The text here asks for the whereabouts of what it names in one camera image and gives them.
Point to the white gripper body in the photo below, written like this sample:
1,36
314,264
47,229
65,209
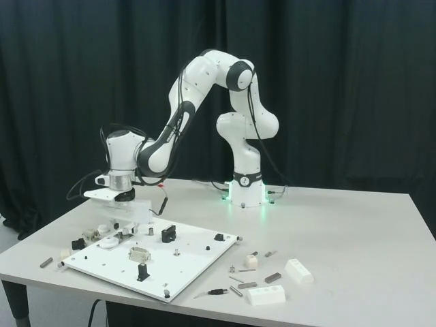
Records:
136,211

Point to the white small gear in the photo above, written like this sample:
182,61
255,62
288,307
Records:
125,232

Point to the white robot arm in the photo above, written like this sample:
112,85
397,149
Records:
243,163

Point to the white medium gear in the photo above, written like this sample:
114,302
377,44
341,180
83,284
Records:
101,228

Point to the white large gear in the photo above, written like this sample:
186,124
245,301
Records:
109,243

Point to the black rod with red tag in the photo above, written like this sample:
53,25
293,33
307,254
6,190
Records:
163,205

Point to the beige metal connector plug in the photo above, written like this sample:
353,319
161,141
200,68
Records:
89,235

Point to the black D-SUB plug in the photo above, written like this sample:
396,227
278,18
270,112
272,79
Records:
168,234

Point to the black plug block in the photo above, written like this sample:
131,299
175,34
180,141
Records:
77,244

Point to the white task board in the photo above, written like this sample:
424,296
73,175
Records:
170,262

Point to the small white cube holder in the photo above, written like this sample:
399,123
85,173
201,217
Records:
65,254

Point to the black USB plug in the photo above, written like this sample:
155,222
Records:
216,291

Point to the metal bolt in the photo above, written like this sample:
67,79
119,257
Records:
232,269

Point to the thin metal round peg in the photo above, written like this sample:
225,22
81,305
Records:
247,270

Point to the small white peg holder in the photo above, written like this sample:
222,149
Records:
250,262

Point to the dark table leg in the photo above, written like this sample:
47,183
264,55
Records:
13,303

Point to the small metal peg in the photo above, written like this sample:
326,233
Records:
270,252

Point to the black curtain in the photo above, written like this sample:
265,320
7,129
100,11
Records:
68,85

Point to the dark metal square peg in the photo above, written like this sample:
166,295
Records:
272,277

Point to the white holder block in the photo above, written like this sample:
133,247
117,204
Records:
299,271
267,295

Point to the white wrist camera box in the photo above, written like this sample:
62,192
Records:
102,180

